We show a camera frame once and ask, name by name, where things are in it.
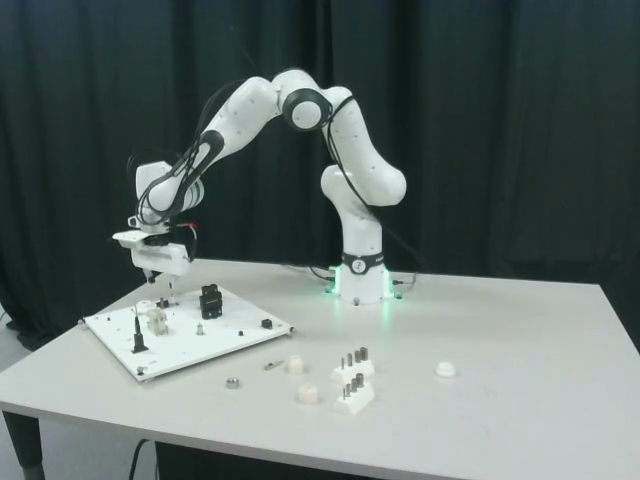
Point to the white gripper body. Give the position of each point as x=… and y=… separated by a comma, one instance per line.
x=160, y=257

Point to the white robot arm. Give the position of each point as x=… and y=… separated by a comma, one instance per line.
x=360, y=150

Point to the white large gear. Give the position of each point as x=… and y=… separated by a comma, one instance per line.
x=144, y=305

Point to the white medium gear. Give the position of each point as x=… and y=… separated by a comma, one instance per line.
x=444, y=370

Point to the thin black rod red tag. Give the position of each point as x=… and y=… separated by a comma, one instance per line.
x=195, y=241

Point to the beige connector block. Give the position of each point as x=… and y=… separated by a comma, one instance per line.
x=157, y=322

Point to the black D-SUB plug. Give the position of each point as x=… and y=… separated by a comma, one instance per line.
x=210, y=302

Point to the white task board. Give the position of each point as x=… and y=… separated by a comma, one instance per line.
x=175, y=352

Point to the metal bolt nut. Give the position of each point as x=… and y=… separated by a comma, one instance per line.
x=231, y=384

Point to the small metal USB plug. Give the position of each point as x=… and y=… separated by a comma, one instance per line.
x=270, y=366

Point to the white cube holder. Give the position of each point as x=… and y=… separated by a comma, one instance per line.
x=295, y=365
x=307, y=394

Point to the white peg holder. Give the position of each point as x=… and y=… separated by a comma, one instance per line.
x=352, y=372
x=352, y=404

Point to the thick metal peg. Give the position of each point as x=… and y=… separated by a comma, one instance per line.
x=359, y=382
x=364, y=354

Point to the grey table leg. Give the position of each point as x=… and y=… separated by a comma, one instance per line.
x=22, y=445

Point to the black curtain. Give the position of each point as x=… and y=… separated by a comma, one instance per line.
x=500, y=125

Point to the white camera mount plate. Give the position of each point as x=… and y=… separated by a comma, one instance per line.
x=127, y=238

